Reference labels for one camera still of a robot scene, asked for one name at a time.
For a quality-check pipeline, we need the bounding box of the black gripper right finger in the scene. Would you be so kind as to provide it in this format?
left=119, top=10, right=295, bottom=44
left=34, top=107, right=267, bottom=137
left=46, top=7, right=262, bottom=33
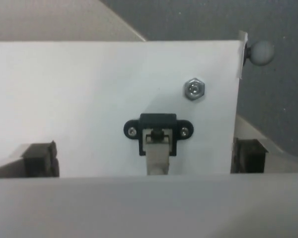
left=230, top=137, right=298, bottom=175

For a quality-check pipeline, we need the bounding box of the grey marker ball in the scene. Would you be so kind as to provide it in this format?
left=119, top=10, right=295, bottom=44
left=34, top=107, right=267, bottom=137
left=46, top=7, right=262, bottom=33
left=247, top=40, right=276, bottom=66

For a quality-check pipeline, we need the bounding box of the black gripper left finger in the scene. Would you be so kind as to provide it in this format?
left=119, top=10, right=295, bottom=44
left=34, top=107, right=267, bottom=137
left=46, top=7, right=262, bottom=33
left=0, top=140, right=61, bottom=179

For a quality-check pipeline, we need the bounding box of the white task board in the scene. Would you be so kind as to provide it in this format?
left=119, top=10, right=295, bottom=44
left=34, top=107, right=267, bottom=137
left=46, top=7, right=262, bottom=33
left=0, top=39, right=248, bottom=179

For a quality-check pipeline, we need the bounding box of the metal hex nut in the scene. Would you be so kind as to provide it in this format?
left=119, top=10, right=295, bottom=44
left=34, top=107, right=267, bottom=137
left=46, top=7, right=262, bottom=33
left=183, top=77, right=207, bottom=101

